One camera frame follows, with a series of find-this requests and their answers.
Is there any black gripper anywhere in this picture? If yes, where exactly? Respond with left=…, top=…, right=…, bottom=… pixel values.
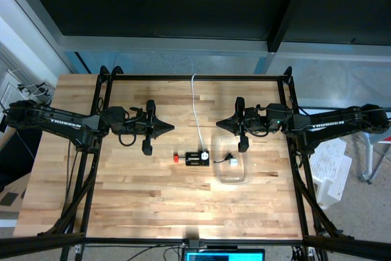
left=215, top=97, right=268, bottom=153
left=133, top=99, right=176, bottom=156

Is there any white power plug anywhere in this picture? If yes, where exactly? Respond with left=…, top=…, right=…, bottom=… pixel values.
left=213, top=152, right=238, bottom=167

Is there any clear plastic container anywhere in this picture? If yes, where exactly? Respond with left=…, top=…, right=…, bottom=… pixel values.
left=210, top=134, right=253, bottom=187

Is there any black vise with red knob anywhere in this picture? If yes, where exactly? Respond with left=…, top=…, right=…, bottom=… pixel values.
left=173, top=151, right=212, bottom=167

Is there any white plastic step stool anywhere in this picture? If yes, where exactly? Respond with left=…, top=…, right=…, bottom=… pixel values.
left=307, top=137, right=354, bottom=210

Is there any laptop with blue screen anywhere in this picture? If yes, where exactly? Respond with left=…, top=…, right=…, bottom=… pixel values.
left=181, top=248, right=266, bottom=261

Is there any grey metal stand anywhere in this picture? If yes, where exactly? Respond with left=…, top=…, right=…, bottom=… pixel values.
left=351, top=131, right=391, bottom=186

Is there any flat brown cardboard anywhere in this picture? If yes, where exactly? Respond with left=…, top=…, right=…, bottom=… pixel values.
left=0, top=172, right=33, bottom=213

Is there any white receptacle with white cord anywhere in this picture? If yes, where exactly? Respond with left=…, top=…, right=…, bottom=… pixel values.
left=190, top=73, right=211, bottom=160

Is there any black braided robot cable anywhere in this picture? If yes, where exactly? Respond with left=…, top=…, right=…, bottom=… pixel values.
left=117, top=128, right=137, bottom=147

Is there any small black fixed camera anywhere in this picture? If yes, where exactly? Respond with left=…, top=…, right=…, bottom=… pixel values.
left=182, top=237, right=203, bottom=248

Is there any black vertical post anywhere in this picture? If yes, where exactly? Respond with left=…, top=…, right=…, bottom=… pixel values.
left=266, top=0, right=307, bottom=53

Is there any black metal frame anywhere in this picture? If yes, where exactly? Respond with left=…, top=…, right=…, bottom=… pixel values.
left=0, top=65, right=391, bottom=261

